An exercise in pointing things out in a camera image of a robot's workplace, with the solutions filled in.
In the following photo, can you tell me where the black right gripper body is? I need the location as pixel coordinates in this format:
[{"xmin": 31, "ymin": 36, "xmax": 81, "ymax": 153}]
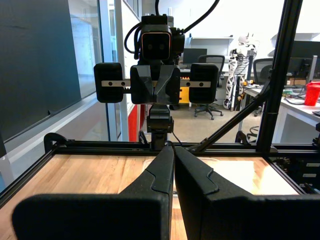
[{"xmin": 94, "ymin": 60, "xmax": 220, "ymax": 104}]

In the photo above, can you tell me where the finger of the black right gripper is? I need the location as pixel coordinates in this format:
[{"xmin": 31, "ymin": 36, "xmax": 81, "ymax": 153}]
[
  {"xmin": 156, "ymin": 65, "xmax": 181, "ymax": 105},
  {"xmin": 130, "ymin": 65, "xmax": 156, "ymax": 105}
]

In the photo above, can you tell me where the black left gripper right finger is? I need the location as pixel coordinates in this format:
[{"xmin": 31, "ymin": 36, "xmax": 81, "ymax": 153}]
[{"xmin": 175, "ymin": 146, "xmax": 320, "ymax": 240}]

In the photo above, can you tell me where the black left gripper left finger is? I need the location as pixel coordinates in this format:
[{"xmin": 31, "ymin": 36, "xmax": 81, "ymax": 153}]
[{"xmin": 11, "ymin": 145, "xmax": 175, "ymax": 240}]

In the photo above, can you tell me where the yellow cabinet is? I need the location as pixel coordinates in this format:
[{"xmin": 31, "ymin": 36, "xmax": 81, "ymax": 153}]
[{"xmin": 179, "ymin": 87, "xmax": 190, "ymax": 105}]

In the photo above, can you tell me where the red cabinet panel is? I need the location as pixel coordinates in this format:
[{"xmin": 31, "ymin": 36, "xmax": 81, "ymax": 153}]
[{"xmin": 127, "ymin": 103, "xmax": 146, "ymax": 142}]

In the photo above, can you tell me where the black computer monitor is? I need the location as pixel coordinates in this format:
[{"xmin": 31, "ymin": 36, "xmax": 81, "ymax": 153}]
[{"xmin": 184, "ymin": 48, "xmax": 208, "ymax": 65}]

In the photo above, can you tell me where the black box with white labels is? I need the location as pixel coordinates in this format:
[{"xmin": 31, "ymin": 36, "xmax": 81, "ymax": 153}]
[{"xmin": 272, "ymin": 157, "xmax": 320, "ymax": 195}]

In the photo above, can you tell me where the white lattice humanoid figure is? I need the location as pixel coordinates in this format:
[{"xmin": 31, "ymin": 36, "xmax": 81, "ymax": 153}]
[{"xmin": 223, "ymin": 31, "xmax": 258, "ymax": 111}]

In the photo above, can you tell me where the black mesh office chair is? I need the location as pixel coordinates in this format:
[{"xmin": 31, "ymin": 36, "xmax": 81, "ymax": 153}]
[{"xmin": 252, "ymin": 57, "xmax": 275, "ymax": 117}]

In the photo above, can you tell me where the white office desk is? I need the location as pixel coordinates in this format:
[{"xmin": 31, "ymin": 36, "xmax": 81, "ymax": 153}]
[{"xmin": 243, "ymin": 86, "xmax": 320, "ymax": 145}]

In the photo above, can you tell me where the red plastic cup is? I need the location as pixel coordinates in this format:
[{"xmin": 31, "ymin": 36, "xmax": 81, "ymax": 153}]
[{"xmin": 304, "ymin": 81, "xmax": 320, "ymax": 106}]

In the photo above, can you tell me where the large dark monitor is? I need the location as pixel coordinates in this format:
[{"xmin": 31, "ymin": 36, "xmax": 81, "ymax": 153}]
[{"xmin": 284, "ymin": 41, "xmax": 320, "ymax": 76}]

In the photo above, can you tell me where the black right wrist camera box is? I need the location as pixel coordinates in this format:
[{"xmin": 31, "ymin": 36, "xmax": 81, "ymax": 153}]
[{"xmin": 140, "ymin": 24, "xmax": 173, "ymax": 61}]

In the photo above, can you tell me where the black camera cable loop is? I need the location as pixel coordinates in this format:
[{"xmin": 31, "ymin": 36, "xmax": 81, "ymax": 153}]
[{"xmin": 124, "ymin": 22, "xmax": 143, "ymax": 61}]

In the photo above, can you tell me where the black arching robot cable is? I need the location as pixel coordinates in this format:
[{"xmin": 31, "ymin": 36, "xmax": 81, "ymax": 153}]
[{"xmin": 154, "ymin": 0, "xmax": 221, "ymax": 33}]

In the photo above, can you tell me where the black aluminium frame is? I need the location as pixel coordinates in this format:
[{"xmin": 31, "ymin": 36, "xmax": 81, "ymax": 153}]
[{"xmin": 0, "ymin": 0, "xmax": 320, "ymax": 208}]

